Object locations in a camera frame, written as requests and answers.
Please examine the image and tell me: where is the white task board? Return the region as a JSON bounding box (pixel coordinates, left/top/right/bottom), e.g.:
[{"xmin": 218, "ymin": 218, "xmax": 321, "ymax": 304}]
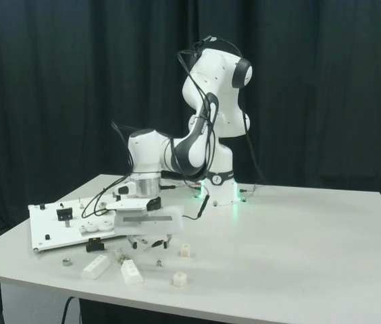
[{"xmin": 28, "ymin": 192, "xmax": 134, "ymax": 253}]

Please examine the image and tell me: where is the black D-SUB plug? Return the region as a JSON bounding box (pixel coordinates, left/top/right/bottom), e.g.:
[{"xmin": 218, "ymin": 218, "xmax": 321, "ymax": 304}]
[{"xmin": 85, "ymin": 237, "xmax": 105, "ymax": 252}]

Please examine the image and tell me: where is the thin black rod on wire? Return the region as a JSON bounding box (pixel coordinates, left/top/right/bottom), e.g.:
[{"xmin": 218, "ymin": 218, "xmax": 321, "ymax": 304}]
[{"xmin": 180, "ymin": 194, "xmax": 211, "ymax": 221}]

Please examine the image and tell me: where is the white peg holder block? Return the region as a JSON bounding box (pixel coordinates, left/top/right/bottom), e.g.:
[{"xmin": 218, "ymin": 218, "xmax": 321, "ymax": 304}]
[
  {"xmin": 81, "ymin": 254, "xmax": 113, "ymax": 280},
  {"xmin": 120, "ymin": 259, "xmax": 145, "ymax": 286}
]

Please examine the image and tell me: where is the beige connector plug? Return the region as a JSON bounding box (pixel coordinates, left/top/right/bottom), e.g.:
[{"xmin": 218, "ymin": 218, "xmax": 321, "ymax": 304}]
[{"xmin": 111, "ymin": 247, "xmax": 131, "ymax": 265}]

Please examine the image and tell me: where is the black curtain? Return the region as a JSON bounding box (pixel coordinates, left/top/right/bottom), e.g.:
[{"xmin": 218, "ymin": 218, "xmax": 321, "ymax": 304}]
[{"xmin": 0, "ymin": 0, "xmax": 381, "ymax": 237}]

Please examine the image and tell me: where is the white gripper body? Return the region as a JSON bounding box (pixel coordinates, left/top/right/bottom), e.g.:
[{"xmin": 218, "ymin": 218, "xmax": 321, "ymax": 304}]
[{"xmin": 113, "ymin": 204, "xmax": 185, "ymax": 238}]

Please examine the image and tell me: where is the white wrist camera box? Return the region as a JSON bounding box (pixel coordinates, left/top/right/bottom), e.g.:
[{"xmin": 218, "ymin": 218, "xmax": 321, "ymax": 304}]
[{"xmin": 114, "ymin": 182, "xmax": 138, "ymax": 197}]

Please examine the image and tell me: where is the flat white mounting plate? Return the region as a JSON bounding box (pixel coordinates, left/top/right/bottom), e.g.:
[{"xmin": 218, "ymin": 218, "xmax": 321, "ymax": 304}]
[{"xmin": 105, "ymin": 198, "xmax": 151, "ymax": 214}]

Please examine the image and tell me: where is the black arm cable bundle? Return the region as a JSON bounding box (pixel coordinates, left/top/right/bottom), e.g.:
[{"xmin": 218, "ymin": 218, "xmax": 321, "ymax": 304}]
[{"xmin": 110, "ymin": 33, "xmax": 272, "ymax": 186}]

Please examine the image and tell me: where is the silver flange ring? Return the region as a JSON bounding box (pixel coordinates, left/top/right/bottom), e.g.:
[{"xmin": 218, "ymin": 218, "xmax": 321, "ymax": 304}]
[{"xmin": 132, "ymin": 177, "xmax": 161, "ymax": 198}]

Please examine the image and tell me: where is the black floor cable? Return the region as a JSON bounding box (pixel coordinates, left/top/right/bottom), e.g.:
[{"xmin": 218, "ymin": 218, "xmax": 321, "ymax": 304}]
[{"xmin": 62, "ymin": 296, "xmax": 80, "ymax": 324}]

